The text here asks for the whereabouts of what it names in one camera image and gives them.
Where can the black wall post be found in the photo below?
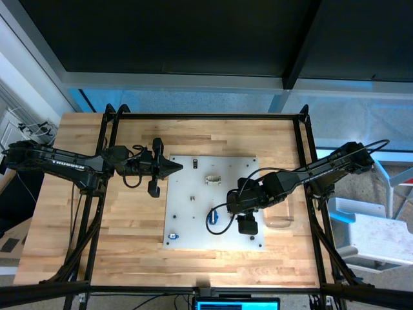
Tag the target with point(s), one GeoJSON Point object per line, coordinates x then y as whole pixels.
{"type": "Point", "coordinates": [300, 48]}

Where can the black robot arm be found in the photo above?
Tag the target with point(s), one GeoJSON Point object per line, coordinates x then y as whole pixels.
{"type": "Point", "coordinates": [67, 164]}
{"type": "Point", "coordinates": [309, 176]}

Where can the white speckled stool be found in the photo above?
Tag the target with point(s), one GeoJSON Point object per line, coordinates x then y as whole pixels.
{"type": "Point", "coordinates": [380, 239]}

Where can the laptop screen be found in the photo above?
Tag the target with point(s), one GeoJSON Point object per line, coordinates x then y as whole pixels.
{"type": "Point", "coordinates": [235, 305]}

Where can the black metal frame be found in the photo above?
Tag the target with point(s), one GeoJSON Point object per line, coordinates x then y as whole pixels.
{"type": "Point", "coordinates": [206, 116]}

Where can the clear plastic tub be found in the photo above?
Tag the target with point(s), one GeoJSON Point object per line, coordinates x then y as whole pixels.
{"type": "Point", "coordinates": [279, 224]}

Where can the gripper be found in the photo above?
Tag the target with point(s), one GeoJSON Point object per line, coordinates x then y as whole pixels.
{"type": "Point", "coordinates": [156, 168]}
{"type": "Point", "coordinates": [244, 201]}

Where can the white metal stand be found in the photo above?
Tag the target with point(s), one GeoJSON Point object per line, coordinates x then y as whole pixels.
{"type": "Point", "coordinates": [388, 200]}

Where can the blue round holder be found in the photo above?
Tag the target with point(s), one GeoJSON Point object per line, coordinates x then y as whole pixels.
{"type": "Point", "coordinates": [217, 220]}

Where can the grey metal wall rail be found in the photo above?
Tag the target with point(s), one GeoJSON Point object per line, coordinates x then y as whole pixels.
{"type": "Point", "coordinates": [193, 80]}

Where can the small blue holder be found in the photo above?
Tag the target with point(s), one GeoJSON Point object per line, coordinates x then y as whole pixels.
{"type": "Point", "coordinates": [168, 236]}

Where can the beige connector housing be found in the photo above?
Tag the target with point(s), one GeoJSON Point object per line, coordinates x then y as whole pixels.
{"type": "Point", "coordinates": [213, 179]}

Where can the grey metal wall post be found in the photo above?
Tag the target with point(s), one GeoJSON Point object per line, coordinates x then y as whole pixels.
{"type": "Point", "coordinates": [40, 48]}

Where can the cardboard box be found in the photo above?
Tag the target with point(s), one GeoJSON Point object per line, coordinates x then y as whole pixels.
{"type": "Point", "coordinates": [16, 231]}

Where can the white taskboard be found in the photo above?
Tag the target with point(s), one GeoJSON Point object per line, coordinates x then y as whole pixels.
{"type": "Point", "coordinates": [193, 235]}

